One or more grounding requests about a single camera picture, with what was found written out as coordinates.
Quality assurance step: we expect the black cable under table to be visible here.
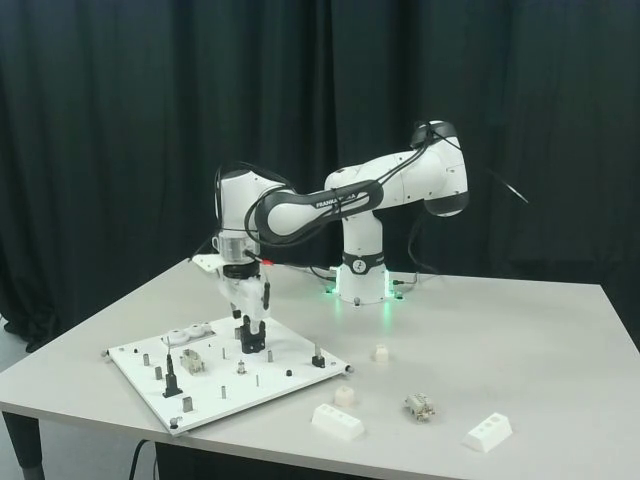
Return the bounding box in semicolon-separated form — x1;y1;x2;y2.
131;438;157;480

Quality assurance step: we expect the silver ring adapter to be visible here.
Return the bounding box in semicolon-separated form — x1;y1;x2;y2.
219;234;252;265

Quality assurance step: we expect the thin black rod red tag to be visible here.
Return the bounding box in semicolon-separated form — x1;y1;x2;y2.
259;257;274;310

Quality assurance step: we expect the black table leg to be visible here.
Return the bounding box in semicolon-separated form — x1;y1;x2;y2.
1;411;42;480

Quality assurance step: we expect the black curtain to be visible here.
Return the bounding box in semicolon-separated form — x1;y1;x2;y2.
0;0;640;354

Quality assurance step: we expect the black D-SUB plug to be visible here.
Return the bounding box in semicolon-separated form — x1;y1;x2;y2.
238;324;267;355

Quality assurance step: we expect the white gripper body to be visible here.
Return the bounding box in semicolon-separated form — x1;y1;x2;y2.
217;272;272;322

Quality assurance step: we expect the white task board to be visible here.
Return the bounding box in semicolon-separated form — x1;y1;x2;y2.
101;319;355;434

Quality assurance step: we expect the beige multi-pin plug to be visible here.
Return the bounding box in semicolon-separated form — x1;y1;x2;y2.
403;393;437;424

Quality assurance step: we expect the flat white mount plate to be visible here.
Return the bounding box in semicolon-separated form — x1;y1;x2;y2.
191;253;225;274

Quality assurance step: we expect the black plug with cable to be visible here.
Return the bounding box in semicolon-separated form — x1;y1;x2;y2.
160;337;183;400

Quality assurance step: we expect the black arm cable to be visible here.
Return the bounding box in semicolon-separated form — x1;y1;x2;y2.
213;119;464;262

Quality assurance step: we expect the black base cable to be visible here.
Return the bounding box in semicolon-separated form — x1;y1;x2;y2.
406;217;442;277

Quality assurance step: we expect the black loose cable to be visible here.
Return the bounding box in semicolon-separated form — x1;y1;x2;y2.
485;166;530;205

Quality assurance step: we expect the white holder with holes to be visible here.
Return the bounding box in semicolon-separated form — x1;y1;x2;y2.
310;403;369;443
461;411;516;454

